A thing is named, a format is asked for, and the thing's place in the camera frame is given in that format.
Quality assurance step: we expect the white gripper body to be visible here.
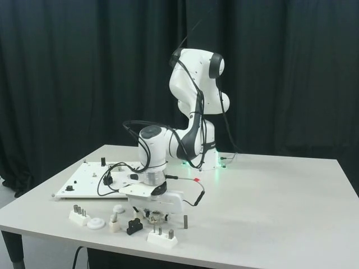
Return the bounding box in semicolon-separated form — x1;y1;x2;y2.
127;190;186;215

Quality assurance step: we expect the black D-SUB plug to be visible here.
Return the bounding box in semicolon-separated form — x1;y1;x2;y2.
126;219;144;235

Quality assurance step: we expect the white peg holder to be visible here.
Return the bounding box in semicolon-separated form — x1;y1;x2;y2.
68;210;91;226
146;230;178;249

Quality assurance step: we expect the white large gear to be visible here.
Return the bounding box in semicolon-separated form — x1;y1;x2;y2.
86;217;106;231

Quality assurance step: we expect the white task board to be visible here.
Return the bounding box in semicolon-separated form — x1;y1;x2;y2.
52;160;146;201

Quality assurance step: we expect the black table leg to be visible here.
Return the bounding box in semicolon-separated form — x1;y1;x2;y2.
1;230;24;269

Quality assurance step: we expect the black curtain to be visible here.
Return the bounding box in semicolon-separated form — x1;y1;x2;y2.
0;0;359;197

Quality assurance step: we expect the thin black rod on wire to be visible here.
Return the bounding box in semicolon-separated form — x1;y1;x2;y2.
165;174;208;207

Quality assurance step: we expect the thin black cable loop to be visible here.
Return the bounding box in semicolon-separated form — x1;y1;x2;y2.
96;161;147;197

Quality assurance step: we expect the black floor cable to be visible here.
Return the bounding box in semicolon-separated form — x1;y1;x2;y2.
73;245;88;269

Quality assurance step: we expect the black looped wrist cable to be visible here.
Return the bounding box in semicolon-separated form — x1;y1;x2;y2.
122;119;180;172

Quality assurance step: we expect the black cable bundle along arm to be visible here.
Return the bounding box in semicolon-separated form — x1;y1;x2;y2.
169;48;239;169

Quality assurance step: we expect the black hanging cable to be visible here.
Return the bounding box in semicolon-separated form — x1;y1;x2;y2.
178;0;210;51

